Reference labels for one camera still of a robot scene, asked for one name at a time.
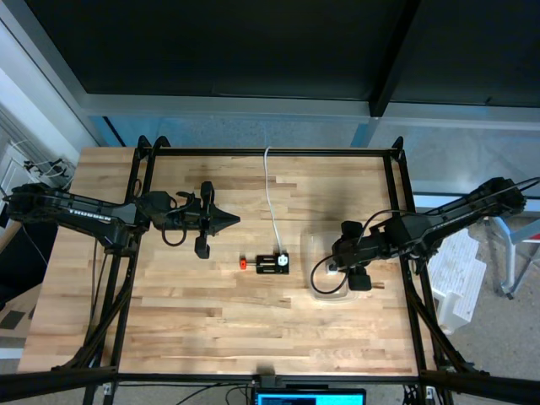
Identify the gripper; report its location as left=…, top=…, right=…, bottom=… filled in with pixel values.
left=340, top=220, right=387, bottom=292
left=184, top=181, right=241, bottom=260

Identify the clear plastic tub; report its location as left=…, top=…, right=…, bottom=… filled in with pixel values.
left=300, top=230, right=360, bottom=303

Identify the black vise with red knob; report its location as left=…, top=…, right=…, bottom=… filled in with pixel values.
left=239, top=252, right=292, bottom=276

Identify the laptop with blue screen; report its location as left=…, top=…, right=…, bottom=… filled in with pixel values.
left=252, top=388, right=367, bottom=405

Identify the black chair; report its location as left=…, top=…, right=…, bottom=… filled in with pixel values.
left=0, top=219, right=56, bottom=309

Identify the cardboard box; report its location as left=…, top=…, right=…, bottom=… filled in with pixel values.
left=0, top=282, right=43, bottom=338

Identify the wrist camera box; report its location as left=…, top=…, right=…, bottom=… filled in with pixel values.
left=331, top=239, right=352, bottom=271

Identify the white power cord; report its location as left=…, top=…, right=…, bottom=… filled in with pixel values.
left=263, top=146, right=284, bottom=257

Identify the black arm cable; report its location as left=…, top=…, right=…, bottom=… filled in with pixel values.
left=310, top=209, right=417, bottom=295
left=162, top=190, right=199, bottom=248

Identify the grey metal chair frame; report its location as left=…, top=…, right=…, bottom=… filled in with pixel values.
left=489, top=217, right=540, bottom=300

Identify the black low camera box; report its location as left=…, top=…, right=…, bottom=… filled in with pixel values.
left=251, top=372, right=282, bottom=389

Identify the bundle of loose cables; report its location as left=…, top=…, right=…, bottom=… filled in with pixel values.
left=23, top=156, right=72, bottom=181

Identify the black metal frame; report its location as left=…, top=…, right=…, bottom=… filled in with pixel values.
left=0, top=134, right=540, bottom=405

